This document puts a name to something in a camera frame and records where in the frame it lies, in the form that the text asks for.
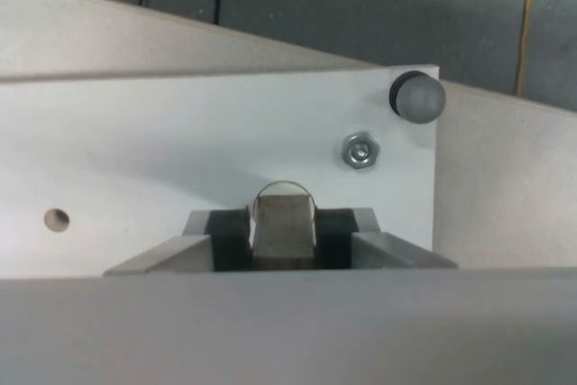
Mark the thin floor cable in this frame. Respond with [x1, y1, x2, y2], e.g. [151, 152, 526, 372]
[515, 0, 543, 96]

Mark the white task board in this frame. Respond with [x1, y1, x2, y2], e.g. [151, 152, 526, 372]
[0, 64, 442, 280]

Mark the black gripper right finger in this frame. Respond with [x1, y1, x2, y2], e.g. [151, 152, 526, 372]
[314, 205, 460, 270]

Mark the metal square peg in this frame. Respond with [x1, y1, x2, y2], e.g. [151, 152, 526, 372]
[250, 193, 317, 271]

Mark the metal hex nut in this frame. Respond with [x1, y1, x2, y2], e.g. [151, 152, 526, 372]
[335, 131, 384, 170]

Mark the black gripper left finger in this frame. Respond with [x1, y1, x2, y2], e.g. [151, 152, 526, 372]
[102, 206, 252, 276]

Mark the grey ball marker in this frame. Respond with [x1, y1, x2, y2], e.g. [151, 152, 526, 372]
[388, 69, 447, 125]

